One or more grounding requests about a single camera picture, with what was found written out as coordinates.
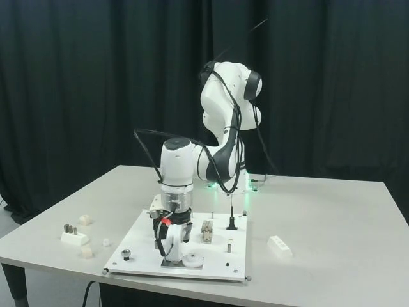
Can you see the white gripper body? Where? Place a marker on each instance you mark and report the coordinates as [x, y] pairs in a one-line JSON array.
[[174, 243]]

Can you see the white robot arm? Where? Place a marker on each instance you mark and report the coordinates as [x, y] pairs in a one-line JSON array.
[[177, 163]]

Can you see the white large gear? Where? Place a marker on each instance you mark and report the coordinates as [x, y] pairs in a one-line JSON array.
[[193, 259]]

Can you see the white small gear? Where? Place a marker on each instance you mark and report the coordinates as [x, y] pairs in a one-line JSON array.
[[106, 242]]

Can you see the short metal peg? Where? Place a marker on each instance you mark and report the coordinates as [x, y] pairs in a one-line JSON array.
[[229, 248], [156, 245]]

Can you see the metal connector block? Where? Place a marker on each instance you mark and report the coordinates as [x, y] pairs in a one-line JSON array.
[[207, 233]]

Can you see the white task board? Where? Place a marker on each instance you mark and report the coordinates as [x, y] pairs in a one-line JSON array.
[[137, 252]]

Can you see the thin rod on black base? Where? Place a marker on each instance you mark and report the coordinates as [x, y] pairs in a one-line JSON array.
[[231, 226]]

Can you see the cream small holder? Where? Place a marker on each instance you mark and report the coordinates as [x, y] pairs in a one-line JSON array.
[[86, 251], [85, 220]]

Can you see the white peg holder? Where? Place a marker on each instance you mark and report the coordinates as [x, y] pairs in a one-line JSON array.
[[74, 239]]

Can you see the white three-hole holder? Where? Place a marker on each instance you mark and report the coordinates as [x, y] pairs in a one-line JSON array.
[[279, 247]]

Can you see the dark table leg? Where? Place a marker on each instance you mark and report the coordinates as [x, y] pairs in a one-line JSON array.
[[14, 284]]

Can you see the black curtain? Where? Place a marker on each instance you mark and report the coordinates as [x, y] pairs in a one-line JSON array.
[[64, 80]]

